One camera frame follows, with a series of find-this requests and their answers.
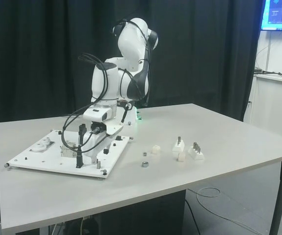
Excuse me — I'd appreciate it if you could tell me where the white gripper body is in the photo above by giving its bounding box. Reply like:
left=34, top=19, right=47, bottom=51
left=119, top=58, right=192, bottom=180
left=79, top=131, right=114, bottom=160

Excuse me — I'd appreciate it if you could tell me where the white square peg holder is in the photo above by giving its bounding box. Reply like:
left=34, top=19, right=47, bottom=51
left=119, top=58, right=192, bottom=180
left=171, top=138, right=187, bottom=153

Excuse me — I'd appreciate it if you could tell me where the white round peg holder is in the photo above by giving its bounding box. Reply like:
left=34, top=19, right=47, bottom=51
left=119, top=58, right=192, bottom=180
left=187, top=144, right=205, bottom=162

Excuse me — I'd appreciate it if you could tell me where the white medium gear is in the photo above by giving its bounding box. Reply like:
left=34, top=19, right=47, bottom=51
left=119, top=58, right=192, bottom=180
left=34, top=143, right=49, bottom=153

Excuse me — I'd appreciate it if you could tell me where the white task board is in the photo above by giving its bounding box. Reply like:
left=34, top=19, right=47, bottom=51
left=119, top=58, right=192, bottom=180
left=3, top=128, right=135, bottom=177

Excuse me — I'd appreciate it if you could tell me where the black controller box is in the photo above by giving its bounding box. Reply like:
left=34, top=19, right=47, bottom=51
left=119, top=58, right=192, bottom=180
left=91, top=189, right=187, bottom=235

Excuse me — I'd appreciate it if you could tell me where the black curtain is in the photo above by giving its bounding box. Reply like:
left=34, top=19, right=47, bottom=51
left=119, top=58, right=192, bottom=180
left=0, top=0, right=265, bottom=221

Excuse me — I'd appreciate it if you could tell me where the white cabinet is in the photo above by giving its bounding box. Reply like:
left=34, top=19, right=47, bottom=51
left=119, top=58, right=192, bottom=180
left=243, top=72, right=282, bottom=142

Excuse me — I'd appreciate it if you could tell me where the blue screen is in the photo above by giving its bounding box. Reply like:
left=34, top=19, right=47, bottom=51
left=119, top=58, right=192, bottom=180
left=260, top=0, right=282, bottom=32

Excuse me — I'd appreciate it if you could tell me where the black plug with short cable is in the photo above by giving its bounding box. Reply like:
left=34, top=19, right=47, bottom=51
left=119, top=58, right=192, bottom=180
left=76, top=151, right=84, bottom=169

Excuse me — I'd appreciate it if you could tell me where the thin black rod on wire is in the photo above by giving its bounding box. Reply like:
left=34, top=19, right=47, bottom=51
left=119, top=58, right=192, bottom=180
left=121, top=102, right=132, bottom=124

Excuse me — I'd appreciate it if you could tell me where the black looping cable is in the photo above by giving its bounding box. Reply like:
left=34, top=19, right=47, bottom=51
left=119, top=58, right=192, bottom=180
left=61, top=52, right=112, bottom=154

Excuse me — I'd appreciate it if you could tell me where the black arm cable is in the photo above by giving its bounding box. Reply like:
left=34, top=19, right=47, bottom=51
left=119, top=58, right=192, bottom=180
left=113, top=19, right=154, bottom=107

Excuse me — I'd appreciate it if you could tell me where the black floor cable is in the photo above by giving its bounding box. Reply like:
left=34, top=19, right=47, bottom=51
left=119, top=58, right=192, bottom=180
left=184, top=198, right=205, bottom=235

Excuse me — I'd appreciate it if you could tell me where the grey floor cable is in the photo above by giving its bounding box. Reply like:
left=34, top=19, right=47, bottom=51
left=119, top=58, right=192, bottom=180
left=195, top=187, right=233, bottom=235

